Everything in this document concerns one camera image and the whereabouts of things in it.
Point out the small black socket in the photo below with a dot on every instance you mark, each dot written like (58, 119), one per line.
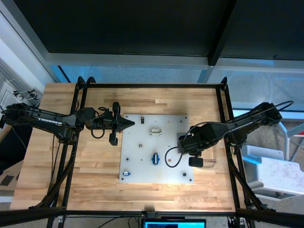
(142, 120)

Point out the white metal tube frame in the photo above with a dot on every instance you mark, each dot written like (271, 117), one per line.
(286, 145)

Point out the black table frame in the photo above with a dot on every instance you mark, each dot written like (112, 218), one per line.
(152, 86)

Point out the black camera on frame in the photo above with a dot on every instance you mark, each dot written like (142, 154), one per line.
(150, 213)

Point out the blue lit screen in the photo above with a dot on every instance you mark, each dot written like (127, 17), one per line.
(173, 224)

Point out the blue mount with white block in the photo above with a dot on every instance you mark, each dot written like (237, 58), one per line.
(126, 173)

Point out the black vertical post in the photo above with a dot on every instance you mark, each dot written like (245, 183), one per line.
(222, 33)

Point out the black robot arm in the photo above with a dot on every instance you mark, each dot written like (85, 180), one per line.
(237, 128)
(47, 121)

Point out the grey aluminium post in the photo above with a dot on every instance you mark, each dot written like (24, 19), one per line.
(28, 40)

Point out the clear plastic tub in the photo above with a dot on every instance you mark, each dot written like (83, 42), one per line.
(210, 155)

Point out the grey aluminium rail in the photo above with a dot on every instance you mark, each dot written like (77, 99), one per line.
(118, 59)

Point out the cardboard box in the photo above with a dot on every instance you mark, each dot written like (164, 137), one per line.
(10, 169)

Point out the D-sub connector on blue mount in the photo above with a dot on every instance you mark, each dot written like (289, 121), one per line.
(155, 158)

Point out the white step stool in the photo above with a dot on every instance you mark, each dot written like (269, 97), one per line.
(278, 171)

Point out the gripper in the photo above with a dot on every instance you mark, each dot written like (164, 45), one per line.
(114, 122)
(196, 162)

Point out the beige connector housing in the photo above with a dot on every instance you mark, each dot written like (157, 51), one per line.
(155, 132)

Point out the white taskboard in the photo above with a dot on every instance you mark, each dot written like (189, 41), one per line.
(147, 171)

